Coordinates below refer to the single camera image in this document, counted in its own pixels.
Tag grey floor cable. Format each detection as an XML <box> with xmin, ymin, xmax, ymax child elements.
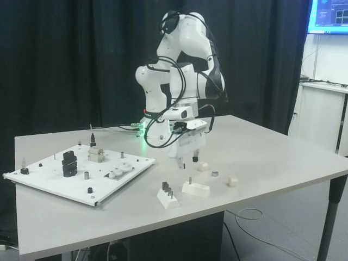
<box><xmin>223</xmin><ymin>208</ymin><xmax>275</xmax><ymax>261</ymax></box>

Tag black cables at arm foot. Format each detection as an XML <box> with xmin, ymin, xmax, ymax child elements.
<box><xmin>91</xmin><ymin>124</ymin><xmax>144</xmax><ymax>134</ymax></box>

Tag black curtain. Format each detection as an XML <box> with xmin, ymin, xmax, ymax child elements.
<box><xmin>0</xmin><ymin>0</ymin><xmax>313</xmax><ymax>247</ymax></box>

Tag white round peg holder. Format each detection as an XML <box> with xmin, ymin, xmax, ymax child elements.
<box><xmin>181</xmin><ymin>181</ymin><xmax>212</xmax><ymax>197</ymax></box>

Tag black D-SUB plug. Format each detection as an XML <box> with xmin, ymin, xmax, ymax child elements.
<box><xmin>61</xmin><ymin>150</ymin><xmax>78</xmax><ymax>178</ymax></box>

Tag small white camera box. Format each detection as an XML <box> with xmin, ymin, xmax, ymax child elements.
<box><xmin>163</xmin><ymin>106</ymin><xmax>192</xmax><ymax>121</ymax></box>

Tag blue screen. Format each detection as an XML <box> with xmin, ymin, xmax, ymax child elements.
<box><xmin>308</xmin><ymin>0</ymin><xmax>348</xmax><ymax>35</ymax></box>

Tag white square peg holder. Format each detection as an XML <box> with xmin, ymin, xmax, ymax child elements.
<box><xmin>156</xmin><ymin>187</ymin><xmax>181</xmax><ymax>210</ymax></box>

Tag black plug with thin cable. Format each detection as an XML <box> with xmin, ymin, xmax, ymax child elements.
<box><xmin>89</xmin><ymin>124</ymin><xmax>97</xmax><ymax>148</ymax></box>

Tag white task board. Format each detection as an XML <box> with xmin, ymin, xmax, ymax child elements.
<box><xmin>2</xmin><ymin>143</ymin><xmax>157</xmax><ymax>209</ymax></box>

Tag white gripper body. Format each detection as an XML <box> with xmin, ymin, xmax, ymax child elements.
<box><xmin>167</xmin><ymin>127</ymin><xmax>207</xmax><ymax>160</ymax></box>

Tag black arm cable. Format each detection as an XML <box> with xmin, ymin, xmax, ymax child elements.
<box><xmin>145</xmin><ymin>10</ymin><xmax>229</xmax><ymax>149</ymax></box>

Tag black table leg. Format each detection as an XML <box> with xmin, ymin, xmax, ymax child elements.
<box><xmin>316</xmin><ymin>173</ymin><xmax>348</xmax><ymax>261</ymax></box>

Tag white cabinet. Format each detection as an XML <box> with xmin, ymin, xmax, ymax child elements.
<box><xmin>287</xmin><ymin>80</ymin><xmax>348</xmax><ymax>158</ymax></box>

